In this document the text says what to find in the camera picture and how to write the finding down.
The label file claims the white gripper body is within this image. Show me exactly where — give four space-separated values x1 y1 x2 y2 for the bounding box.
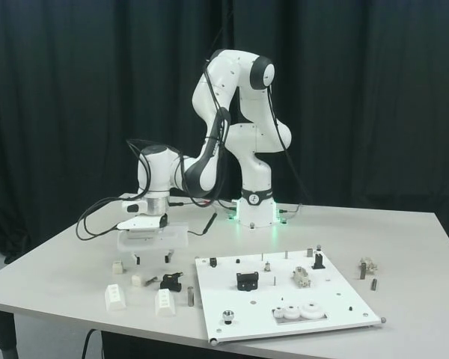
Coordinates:
117 223 191 260

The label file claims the flat white mounting plate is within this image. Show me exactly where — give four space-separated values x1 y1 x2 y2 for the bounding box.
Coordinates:
117 215 162 232

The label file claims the black D-SUB plug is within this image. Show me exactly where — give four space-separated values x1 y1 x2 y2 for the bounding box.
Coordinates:
159 272 183 293

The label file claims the white holder with holes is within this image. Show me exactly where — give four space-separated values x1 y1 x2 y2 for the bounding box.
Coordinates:
153 289 178 317
104 283 128 312

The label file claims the thin black rod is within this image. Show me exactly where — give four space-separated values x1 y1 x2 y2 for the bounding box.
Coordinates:
203 213 219 236

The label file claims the white large gear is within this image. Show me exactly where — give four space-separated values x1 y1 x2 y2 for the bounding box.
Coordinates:
301 301 323 320

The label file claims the black table leg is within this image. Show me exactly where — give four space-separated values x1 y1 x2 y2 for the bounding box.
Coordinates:
0 307 15 359

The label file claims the white task board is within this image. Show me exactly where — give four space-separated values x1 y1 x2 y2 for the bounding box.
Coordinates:
194 245 387 344

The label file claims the black curtain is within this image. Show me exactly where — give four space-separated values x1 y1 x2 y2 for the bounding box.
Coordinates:
0 0 449 265

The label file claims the beige waterproof plug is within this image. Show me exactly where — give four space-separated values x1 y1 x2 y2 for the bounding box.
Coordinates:
356 256 379 273

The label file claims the silver wrist ring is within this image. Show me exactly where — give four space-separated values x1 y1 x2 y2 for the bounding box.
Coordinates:
141 194 168 218

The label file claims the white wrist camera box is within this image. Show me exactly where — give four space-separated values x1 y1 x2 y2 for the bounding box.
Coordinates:
120 200 150 215

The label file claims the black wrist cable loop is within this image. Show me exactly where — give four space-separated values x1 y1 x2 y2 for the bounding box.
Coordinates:
76 196 143 241

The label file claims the black cable under table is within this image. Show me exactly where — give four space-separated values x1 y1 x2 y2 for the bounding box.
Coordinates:
82 328 100 359

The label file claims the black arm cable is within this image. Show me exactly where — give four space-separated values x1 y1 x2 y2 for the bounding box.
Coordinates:
179 55 233 209
267 84 308 206

